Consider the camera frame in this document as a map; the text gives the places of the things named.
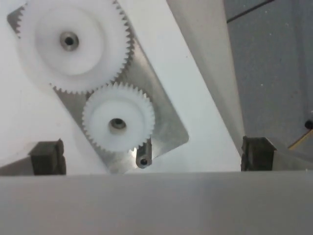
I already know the white large gear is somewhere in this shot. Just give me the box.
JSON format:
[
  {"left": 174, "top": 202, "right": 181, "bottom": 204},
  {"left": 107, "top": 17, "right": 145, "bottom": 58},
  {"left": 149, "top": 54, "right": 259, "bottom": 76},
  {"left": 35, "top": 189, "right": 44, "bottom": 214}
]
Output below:
[{"left": 16, "top": 0, "right": 136, "bottom": 95}]

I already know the white medium gear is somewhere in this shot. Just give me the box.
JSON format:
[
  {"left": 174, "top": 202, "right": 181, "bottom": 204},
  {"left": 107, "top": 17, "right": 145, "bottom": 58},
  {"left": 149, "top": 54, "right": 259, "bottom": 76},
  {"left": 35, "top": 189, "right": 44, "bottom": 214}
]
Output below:
[{"left": 82, "top": 82, "right": 156, "bottom": 154}]

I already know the white task board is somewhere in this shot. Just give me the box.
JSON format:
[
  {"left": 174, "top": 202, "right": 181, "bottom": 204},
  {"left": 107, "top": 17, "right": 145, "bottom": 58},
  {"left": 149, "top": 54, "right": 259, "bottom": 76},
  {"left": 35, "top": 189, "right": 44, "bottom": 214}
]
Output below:
[{"left": 0, "top": 0, "right": 243, "bottom": 176}]

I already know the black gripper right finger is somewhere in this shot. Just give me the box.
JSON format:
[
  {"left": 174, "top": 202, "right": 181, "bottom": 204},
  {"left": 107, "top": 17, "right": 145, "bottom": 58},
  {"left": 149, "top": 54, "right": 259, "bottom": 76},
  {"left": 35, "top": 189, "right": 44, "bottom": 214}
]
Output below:
[{"left": 240, "top": 136, "right": 313, "bottom": 172}]

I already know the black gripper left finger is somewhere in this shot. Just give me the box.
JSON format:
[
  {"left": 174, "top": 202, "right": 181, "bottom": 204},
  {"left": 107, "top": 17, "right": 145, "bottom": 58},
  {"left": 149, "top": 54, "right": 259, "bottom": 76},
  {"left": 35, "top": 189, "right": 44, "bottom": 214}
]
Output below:
[{"left": 0, "top": 138, "right": 67, "bottom": 176}]

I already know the black floor cable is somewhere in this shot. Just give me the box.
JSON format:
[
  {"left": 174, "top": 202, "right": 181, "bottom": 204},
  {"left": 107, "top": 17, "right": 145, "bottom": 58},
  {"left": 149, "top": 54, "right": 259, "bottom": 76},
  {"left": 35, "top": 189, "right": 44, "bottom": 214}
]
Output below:
[{"left": 226, "top": 0, "right": 268, "bottom": 24}]

